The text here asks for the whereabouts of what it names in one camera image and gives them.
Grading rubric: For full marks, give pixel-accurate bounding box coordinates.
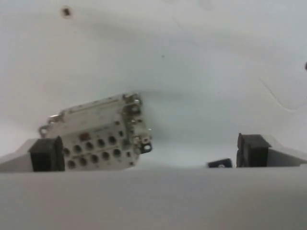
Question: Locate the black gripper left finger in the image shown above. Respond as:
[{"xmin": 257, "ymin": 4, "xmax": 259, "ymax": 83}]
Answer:
[{"xmin": 0, "ymin": 136, "xmax": 66, "ymax": 173}]

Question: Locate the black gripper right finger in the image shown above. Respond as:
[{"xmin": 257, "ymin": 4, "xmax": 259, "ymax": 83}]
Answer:
[{"xmin": 236, "ymin": 133, "xmax": 307, "ymax": 168}]

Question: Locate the small black plug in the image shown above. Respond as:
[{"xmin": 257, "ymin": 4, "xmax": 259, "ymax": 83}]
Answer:
[{"xmin": 207, "ymin": 158, "xmax": 233, "ymax": 169}]

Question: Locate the grey multi-pin connector plug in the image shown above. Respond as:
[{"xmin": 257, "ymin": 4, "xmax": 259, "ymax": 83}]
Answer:
[{"xmin": 37, "ymin": 92, "xmax": 153, "ymax": 171}]

